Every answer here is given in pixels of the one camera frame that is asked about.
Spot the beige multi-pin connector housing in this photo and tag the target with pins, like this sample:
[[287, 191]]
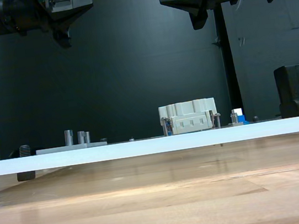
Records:
[[188, 112]]

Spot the small blue white connector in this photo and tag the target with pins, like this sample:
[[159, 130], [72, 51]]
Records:
[[242, 119]]

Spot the black USB socket housing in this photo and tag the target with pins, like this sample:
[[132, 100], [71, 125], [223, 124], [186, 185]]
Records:
[[294, 91]]

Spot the small silver clamp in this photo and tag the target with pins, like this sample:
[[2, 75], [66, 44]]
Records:
[[234, 119]]

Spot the black board screw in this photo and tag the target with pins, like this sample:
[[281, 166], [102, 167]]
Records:
[[255, 118], [103, 139]]

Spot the grey metal plate with pegs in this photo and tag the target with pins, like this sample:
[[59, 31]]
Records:
[[60, 149]]

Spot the black threaded foot screw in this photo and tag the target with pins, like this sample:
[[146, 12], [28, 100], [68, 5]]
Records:
[[24, 150]]

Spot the small silver screw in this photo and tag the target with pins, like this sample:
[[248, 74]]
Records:
[[132, 139]]

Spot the white task board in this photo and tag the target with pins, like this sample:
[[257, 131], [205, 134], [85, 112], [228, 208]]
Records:
[[154, 146]]

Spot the blue connector mount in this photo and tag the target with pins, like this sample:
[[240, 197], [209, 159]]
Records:
[[170, 132]]

